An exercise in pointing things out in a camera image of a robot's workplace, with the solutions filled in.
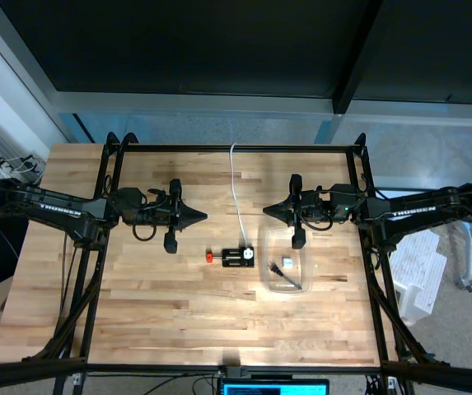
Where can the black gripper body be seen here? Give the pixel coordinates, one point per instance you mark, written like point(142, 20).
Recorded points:
point(297, 185)
point(174, 189)

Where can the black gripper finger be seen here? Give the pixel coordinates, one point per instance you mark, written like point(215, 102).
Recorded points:
point(188, 210)
point(284, 216)
point(283, 206)
point(187, 222)

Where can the laptop screen with blue edge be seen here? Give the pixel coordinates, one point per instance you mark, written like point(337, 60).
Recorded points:
point(272, 390)

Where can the white foam packaging block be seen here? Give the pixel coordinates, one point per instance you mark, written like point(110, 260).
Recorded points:
point(414, 267)

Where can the white cube adapter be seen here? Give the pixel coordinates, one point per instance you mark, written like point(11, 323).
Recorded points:
point(287, 261)

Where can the clear plastic tub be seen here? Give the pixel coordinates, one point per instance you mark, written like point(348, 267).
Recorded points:
point(301, 247)

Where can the black aluminium frame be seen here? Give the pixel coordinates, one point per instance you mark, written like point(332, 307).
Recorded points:
point(178, 147)

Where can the black vise with red knob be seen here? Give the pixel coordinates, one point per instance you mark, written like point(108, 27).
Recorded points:
point(231, 258)

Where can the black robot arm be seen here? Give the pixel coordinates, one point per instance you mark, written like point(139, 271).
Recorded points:
point(408, 214)
point(58, 210)

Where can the white power plug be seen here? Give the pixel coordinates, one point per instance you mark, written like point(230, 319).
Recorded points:
point(249, 252)

